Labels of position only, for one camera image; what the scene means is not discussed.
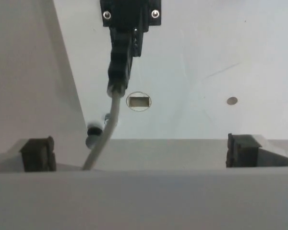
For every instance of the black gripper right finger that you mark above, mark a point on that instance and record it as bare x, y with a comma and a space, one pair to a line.
242, 151

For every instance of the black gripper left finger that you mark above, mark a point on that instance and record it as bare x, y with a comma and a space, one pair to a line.
38, 155

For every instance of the white task board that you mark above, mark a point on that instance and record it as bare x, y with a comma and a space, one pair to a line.
194, 60

